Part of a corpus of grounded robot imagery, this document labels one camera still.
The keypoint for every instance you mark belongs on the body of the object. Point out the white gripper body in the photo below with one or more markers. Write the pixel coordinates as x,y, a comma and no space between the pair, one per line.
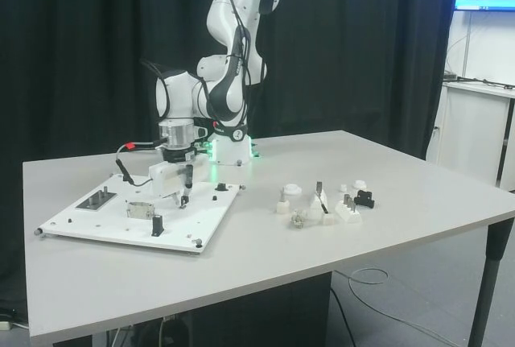
165,180

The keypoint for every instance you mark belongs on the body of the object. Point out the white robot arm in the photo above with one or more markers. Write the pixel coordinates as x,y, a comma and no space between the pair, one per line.
241,9

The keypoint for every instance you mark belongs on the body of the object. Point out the white task board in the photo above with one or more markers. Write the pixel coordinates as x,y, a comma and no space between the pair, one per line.
108,228

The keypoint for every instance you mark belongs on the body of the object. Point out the white small holder with plug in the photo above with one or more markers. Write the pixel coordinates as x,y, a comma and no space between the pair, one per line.
282,206

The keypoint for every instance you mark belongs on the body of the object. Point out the white large gear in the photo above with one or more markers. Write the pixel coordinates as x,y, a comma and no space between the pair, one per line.
291,191

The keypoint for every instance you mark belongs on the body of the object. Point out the beige metal connector plug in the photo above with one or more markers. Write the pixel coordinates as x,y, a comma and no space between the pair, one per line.
297,220

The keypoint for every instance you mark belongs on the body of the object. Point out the white holder square pegs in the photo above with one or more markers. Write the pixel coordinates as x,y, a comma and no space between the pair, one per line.
316,203

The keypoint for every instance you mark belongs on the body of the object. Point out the large metal square peg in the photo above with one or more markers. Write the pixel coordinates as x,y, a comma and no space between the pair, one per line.
319,188

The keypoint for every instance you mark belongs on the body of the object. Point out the black USB plug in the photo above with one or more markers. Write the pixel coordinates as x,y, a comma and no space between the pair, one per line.
323,205

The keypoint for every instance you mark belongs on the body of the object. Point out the small metal round peg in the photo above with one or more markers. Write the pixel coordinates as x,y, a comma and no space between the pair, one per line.
347,200

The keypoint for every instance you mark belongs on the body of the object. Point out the black curtain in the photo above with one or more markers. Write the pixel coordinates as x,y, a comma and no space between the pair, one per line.
80,41

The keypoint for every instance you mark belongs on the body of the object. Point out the white holder round pegs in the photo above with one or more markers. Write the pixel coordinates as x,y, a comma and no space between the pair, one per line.
348,215

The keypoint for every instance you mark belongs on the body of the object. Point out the large metal round peg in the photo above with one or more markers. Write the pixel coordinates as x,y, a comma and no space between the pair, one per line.
352,203

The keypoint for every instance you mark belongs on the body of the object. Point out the white medium gear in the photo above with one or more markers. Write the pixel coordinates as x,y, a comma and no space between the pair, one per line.
358,184

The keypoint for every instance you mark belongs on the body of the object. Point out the black D-SUB plug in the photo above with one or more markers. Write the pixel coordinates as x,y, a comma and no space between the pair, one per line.
366,199

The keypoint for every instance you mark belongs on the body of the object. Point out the white power strip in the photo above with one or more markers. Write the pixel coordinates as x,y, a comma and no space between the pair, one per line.
5,325

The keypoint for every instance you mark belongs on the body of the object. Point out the white cabinet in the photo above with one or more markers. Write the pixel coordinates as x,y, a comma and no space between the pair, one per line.
470,133

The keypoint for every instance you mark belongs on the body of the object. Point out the black table leg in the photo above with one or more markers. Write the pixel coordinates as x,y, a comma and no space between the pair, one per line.
489,274

